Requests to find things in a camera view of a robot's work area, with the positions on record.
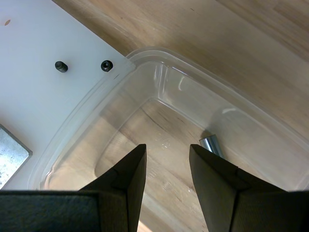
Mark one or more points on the black corner screw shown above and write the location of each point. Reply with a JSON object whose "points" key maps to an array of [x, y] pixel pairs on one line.
{"points": [[107, 65]]}

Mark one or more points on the silver metal cylinder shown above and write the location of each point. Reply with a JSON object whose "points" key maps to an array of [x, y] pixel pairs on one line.
{"points": [[212, 145]]}

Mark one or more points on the grey metal plate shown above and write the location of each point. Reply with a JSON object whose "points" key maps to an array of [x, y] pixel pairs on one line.
{"points": [[10, 154]]}

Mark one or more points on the clear plastic container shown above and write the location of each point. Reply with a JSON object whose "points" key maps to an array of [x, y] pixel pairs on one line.
{"points": [[169, 79]]}

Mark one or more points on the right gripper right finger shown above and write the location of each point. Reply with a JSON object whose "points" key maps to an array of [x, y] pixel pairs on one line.
{"points": [[217, 193]]}

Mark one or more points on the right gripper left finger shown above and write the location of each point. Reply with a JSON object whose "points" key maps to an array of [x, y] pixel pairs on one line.
{"points": [[125, 193]]}

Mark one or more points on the black set screw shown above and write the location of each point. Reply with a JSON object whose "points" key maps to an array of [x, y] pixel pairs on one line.
{"points": [[61, 66]]}

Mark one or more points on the white plastic board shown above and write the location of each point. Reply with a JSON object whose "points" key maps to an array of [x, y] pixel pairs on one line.
{"points": [[48, 96]]}

